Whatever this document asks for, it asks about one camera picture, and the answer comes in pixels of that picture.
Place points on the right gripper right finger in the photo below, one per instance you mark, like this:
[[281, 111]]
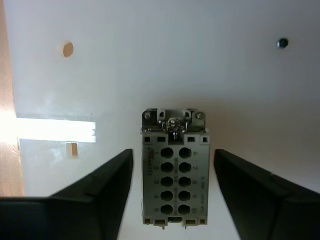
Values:
[[262, 212]]

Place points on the small dark screw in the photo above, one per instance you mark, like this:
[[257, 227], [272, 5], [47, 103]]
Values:
[[282, 44]]

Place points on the white plastic board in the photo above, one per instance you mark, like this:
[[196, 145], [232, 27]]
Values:
[[175, 62]]

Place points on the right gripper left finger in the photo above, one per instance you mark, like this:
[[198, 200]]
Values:
[[75, 212]]

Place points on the beige ten-pin connector insert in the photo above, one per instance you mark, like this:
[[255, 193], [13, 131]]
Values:
[[175, 180]]

